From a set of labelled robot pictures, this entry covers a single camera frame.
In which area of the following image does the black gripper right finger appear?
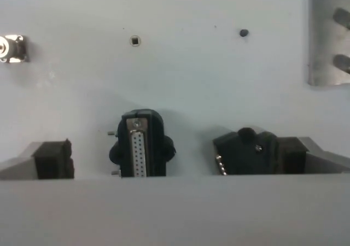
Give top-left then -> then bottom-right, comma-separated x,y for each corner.
278,136 -> 350,175

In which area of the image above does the black D-SUB plug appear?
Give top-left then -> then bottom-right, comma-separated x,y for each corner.
212,127 -> 280,176

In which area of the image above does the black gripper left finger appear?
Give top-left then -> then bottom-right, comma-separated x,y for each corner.
0,138 -> 74,180

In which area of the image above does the white task board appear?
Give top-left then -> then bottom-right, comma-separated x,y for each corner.
0,0 -> 350,181

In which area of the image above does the metal BNC plug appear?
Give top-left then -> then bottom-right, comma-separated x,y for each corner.
0,35 -> 13,63

